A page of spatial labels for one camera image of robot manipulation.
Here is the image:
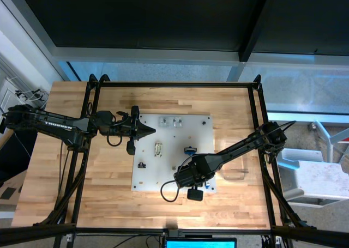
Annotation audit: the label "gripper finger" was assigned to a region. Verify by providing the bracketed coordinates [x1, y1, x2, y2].
[138, 117, 157, 131]
[138, 130, 157, 141]

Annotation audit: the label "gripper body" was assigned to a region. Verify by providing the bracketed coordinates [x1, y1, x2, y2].
[176, 170, 210, 202]
[119, 105, 141, 156]

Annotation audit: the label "aluminium block with studs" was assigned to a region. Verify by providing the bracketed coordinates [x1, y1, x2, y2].
[159, 116, 184, 129]

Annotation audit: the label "clear plastic tub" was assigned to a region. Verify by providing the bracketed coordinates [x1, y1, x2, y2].
[216, 138, 250, 182]

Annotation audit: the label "white board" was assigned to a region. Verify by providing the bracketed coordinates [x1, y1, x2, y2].
[130, 113, 218, 193]

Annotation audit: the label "blue lit screen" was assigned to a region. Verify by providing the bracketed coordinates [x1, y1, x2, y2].
[163, 237, 237, 248]

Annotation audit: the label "white step stool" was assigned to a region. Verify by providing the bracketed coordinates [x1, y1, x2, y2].
[276, 147, 349, 208]

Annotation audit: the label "cardboard box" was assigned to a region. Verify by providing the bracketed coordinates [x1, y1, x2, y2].
[0, 170, 28, 205]

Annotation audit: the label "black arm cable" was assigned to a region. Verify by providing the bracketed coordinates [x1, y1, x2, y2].
[106, 133, 123, 147]
[160, 180, 180, 203]

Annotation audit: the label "black metal frame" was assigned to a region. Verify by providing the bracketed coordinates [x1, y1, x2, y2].
[0, 73, 349, 248]

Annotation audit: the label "white cables with plugs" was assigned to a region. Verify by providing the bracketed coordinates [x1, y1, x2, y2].
[5, 77, 47, 103]

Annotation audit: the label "grey tubular chair frame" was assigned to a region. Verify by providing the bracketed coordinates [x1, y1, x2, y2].
[308, 120, 349, 163]

